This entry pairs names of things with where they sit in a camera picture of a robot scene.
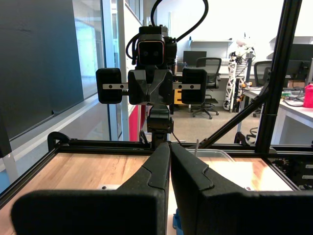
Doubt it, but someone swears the yellow crate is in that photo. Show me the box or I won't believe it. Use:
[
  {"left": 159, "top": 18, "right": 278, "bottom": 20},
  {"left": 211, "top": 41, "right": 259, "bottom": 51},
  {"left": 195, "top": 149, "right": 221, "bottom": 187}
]
[{"left": 173, "top": 89, "right": 183, "bottom": 105}]

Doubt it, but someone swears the white desk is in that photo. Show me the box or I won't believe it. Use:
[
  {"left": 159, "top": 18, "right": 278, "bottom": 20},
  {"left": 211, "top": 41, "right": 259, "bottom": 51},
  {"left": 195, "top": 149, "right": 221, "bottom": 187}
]
[{"left": 238, "top": 85, "right": 313, "bottom": 145}]

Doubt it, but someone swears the white lattice figure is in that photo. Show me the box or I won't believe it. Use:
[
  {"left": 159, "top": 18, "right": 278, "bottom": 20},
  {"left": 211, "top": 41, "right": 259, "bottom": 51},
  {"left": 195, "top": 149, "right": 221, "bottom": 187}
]
[{"left": 224, "top": 31, "right": 256, "bottom": 113}]

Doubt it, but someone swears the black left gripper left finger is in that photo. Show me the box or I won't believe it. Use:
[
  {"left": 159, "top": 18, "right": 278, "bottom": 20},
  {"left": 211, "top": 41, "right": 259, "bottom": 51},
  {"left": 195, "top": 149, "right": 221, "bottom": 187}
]
[{"left": 11, "top": 143, "right": 171, "bottom": 235}]

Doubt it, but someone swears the black computer monitor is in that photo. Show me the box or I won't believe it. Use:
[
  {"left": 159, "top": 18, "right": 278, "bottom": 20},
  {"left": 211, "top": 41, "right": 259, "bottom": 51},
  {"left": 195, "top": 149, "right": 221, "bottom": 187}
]
[
  {"left": 182, "top": 50, "right": 207, "bottom": 67},
  {"left": 288, "top": 44, "right": 313, "bottom": 82}
]

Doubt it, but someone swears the black aluminium frame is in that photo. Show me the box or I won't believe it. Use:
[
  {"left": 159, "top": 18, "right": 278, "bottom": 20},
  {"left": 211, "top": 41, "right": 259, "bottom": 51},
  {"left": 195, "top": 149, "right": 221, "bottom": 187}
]
[{"left": 0, "top": 0, "right": 313, "bottom": 209}]

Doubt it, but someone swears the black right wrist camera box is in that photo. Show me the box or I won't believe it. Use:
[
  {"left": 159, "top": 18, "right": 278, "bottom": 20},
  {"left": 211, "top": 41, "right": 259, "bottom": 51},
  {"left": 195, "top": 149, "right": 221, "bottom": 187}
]
[{"left": 136, "top": 34, "right": 165, "bottom": 67}]

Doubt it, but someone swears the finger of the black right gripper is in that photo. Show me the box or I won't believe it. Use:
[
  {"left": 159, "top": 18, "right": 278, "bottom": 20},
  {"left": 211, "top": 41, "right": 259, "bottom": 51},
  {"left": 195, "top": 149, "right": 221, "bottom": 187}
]
[
  {"left": 150, "top": 70, "right": 173, "bottom": 105},
  {"left": 128, "top": 70, "right": 151, "bottom": 105}
]

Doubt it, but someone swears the clear plastic tub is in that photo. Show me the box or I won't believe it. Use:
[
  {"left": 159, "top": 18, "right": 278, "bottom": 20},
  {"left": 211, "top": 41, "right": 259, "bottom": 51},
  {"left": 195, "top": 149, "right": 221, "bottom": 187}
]
[{"left": 185, "top": 148, "right": 235, "bottom": 164}]

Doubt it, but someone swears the large blue black connector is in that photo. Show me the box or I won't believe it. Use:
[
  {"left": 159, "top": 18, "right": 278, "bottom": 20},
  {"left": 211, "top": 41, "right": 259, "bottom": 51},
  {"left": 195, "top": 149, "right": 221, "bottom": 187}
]
[{"left": 172, "top": 208, "right": 183, "bottom": 235}]

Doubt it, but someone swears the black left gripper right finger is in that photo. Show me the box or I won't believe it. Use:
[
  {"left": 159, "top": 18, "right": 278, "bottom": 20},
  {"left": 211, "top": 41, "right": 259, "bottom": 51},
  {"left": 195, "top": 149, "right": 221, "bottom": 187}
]
[{"left": 171, "top": 143, "right": 313, "bottom": 235}]

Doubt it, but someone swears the black office chair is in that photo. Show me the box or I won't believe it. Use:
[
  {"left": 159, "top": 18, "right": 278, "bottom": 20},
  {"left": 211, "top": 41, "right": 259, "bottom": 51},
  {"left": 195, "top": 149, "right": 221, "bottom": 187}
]
[
  {"left": 192, "top": 57, "right": 223, "bottom": 120},
  {"left": 253, "top": 61, "right": 272, "bottom": 118}
]

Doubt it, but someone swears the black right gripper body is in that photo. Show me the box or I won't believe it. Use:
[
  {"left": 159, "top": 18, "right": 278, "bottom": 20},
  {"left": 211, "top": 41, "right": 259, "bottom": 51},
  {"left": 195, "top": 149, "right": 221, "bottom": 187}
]
[{"left": 96, "top": 65, "right": 208, "bottom": 104}]

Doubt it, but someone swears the red container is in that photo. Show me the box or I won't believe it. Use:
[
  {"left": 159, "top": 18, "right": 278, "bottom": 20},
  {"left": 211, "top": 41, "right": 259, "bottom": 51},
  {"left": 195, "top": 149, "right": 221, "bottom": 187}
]
[{"left": 303, "top": 83, "right": 313, "bottom": 108}]

